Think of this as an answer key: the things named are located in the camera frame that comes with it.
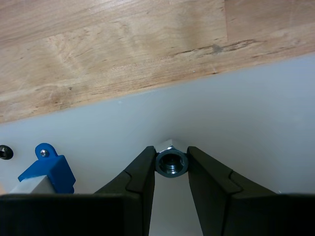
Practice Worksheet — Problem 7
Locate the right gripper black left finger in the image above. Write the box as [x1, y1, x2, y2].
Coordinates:
[0, 146, 156, 236]

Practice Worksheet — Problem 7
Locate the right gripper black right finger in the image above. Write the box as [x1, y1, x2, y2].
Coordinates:
[188, 146, 315, 236]

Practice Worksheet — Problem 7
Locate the silver M12 hex nut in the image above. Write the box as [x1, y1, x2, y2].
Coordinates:
[155, 138, 189, 178]

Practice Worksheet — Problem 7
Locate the white plastic board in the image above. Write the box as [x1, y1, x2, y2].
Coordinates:
[0, 53, 315, 236]

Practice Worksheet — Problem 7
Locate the black board screw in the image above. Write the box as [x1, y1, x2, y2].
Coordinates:
[0, 145, 14, 161]

